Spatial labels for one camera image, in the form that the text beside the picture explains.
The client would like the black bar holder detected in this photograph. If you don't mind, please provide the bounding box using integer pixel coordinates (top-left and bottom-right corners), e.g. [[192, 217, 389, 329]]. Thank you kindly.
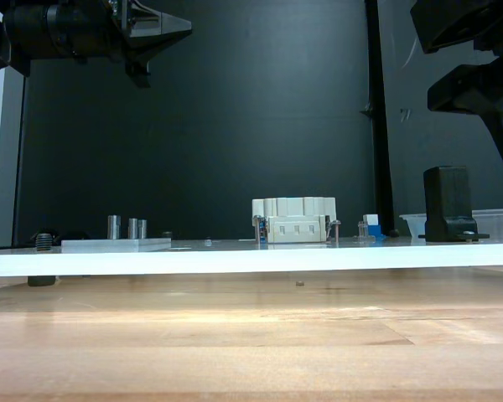
[[417, 166, 490, 244]]

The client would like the grey metal plate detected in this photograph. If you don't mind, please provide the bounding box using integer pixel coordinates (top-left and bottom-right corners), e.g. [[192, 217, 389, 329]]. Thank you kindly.
[[61, 237, 172, 253]]

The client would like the beige connector housing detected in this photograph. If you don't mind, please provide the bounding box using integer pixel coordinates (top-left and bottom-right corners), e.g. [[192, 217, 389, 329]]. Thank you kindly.
[[251, 196, 344, 245]]

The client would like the black metal frame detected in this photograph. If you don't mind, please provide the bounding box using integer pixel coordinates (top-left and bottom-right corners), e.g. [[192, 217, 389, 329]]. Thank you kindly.
[[360, 0, 399, 236]]

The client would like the white task board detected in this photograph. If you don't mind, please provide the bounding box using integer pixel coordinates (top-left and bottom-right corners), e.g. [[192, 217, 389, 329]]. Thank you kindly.
[[0, 238, 503, 279]]

